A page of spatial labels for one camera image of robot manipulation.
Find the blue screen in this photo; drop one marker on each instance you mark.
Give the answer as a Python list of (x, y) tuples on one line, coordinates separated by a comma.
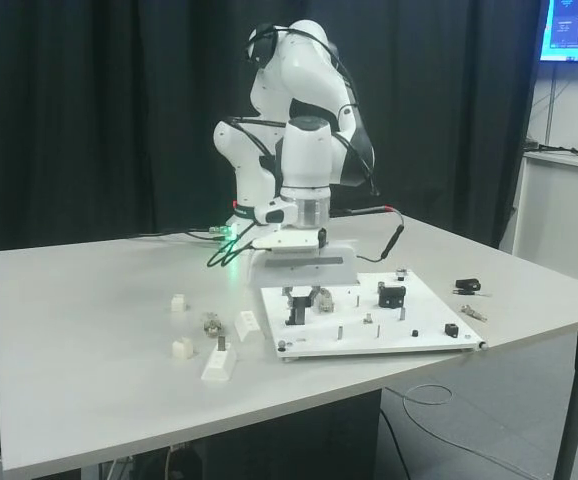
[(576, 30)]

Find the black D-SUB plug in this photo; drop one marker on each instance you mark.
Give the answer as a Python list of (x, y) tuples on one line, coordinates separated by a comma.
[(468, 286)]

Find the white square peg holder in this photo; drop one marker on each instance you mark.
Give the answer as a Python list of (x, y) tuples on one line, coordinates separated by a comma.
[(217, 367)]

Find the black curtain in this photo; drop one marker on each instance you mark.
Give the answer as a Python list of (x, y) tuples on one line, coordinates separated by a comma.
[(69, 100)]

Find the white task board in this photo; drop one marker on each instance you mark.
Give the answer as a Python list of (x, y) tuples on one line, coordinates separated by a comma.
[(419, 320)]

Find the black box under table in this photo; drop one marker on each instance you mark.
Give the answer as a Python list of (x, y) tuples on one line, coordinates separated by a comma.
[(269, 440)]

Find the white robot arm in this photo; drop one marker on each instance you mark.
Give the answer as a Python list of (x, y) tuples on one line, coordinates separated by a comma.
[(299, 160)]

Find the white cabinet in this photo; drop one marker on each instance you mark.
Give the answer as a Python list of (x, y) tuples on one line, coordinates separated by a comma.
[(554, 215)]

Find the large metal square peg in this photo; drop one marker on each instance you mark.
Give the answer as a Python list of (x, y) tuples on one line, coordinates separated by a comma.
[(222, 343)]

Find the white round peg holder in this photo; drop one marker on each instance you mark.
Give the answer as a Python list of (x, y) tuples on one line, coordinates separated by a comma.
[(246, 326)]

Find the white cup-shaped plug holder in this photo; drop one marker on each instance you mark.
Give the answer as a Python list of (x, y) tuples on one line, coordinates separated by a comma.
[(179, 303), (183, 349)]

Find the metal waterproof plug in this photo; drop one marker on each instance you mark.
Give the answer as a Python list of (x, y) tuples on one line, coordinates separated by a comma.
[(213, 325)]

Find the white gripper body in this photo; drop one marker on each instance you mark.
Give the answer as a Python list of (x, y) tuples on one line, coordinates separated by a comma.
[(304, 275)]

